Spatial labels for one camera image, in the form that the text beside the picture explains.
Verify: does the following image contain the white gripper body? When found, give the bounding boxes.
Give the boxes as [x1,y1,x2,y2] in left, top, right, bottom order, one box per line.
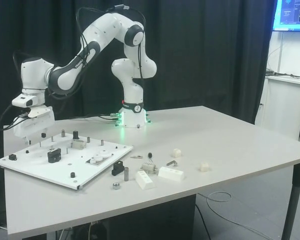
[13,109,56,138]

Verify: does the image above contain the long white peg holder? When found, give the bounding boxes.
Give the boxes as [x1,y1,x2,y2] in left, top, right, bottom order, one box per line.
[157,166,186,181]
[134,170,157,191]

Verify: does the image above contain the flat white mounting plate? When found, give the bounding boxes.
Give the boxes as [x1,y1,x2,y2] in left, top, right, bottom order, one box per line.
[26,106,54,119]

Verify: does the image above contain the white task board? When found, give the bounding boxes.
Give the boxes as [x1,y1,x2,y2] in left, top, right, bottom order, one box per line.
[0,131,135,190]

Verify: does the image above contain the black D-SUB plug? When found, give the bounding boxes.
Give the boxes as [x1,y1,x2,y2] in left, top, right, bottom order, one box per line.
[111,161,125,176]

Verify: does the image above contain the white waterproof plug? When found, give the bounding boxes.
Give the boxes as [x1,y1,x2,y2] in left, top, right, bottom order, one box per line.
[140,161,158,174]

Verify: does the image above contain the black curtains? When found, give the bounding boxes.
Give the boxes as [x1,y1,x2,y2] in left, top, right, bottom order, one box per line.
[0,0,277,226]

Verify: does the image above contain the white cabinet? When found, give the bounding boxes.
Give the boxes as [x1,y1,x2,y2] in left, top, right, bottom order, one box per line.
[254,73,300,146]

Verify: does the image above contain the dark table leg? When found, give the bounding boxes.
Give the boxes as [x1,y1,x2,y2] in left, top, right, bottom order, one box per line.
[281,159,300,240]

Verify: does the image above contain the blue screen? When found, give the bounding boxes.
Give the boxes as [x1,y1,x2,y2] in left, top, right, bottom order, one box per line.
[272,0,300,33]

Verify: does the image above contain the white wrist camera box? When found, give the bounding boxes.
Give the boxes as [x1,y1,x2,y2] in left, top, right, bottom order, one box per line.
[11,93,39,108]

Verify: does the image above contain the black camera cable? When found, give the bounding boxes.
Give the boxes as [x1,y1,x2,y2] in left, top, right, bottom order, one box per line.
[0,102,30,132]

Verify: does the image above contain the black foot cable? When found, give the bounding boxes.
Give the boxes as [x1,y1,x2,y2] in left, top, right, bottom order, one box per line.
[74,113,122,124]

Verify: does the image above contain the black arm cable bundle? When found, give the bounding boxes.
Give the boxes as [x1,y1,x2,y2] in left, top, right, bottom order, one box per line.
[43,4,147,100]

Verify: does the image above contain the grey floor cable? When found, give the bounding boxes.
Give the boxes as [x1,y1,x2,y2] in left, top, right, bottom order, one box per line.
[206,191,283,240]

